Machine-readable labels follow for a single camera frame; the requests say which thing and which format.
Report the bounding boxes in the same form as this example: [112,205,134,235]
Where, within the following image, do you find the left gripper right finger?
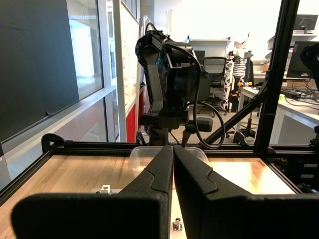
[173,146,319,239]

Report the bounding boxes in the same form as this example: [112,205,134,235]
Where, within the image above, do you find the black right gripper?
[139,99,214,148]

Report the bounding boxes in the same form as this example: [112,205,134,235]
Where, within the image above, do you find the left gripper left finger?
[11,145,174,239]

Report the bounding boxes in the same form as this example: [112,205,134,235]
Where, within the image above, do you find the clear plastic tub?
[129,146,210,179]

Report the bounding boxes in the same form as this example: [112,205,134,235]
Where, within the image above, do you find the black mesh office chair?
[199,56,231,118]

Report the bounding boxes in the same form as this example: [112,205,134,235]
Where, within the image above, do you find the white lattice stand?
[224,49,247,113]

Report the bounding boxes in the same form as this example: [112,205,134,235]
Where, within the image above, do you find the whiteboard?
[119,0,141,108]

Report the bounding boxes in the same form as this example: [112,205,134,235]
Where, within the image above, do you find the white cabinet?
[188,38,234,60]

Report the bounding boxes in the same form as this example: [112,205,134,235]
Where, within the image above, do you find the white desk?
[236,84,319,145]

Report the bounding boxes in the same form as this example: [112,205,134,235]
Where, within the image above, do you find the large dark monitor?
[286,41,319,78]

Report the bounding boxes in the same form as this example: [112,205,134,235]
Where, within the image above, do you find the small dark monitor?
[293,14,319,34]

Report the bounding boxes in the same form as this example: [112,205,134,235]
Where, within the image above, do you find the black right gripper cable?
[171,43,226,150]

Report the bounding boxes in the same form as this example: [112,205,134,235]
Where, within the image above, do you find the red wall panel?
[126,88,146,143]

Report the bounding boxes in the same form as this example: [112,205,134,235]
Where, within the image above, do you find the black aluminium frame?
[0,0,319,200]

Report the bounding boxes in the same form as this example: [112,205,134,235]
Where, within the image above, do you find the grey window sill rail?
[0,86,118,160]

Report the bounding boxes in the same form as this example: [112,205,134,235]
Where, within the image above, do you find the black desk cables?
[281,86,319,108]

